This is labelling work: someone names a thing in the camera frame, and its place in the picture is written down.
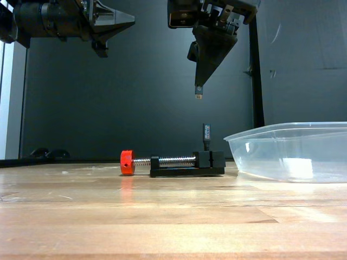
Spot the clear plastic container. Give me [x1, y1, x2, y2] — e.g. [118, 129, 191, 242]
[223, 121, 347, 184]

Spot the black vise with orange knob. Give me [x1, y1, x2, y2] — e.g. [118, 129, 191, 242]
[120, 149, 226, 178]

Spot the dark rounded object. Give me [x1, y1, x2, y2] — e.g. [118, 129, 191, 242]
[46, 148, 71, 159]
[30, 148, 49, 158]

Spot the black upright frame post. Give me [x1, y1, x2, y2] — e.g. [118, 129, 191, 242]
[243, 13, 265, 128]

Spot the black frame base rail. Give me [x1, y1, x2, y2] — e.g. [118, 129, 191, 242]
[0, 158, 121, 169]

